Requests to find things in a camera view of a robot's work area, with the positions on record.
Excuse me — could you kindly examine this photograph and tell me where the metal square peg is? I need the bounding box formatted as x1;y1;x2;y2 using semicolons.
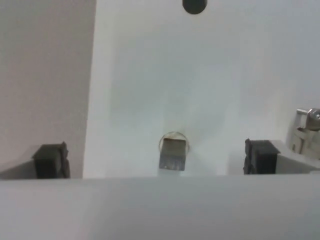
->
157;136;189;173

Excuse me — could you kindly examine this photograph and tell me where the white task board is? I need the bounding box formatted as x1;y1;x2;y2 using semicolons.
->
82;0;320;180

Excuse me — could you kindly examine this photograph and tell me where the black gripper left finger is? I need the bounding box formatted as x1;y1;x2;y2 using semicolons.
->
0;141;71;180

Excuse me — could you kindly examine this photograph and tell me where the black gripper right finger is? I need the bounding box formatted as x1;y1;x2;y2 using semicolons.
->
243;138;320;176

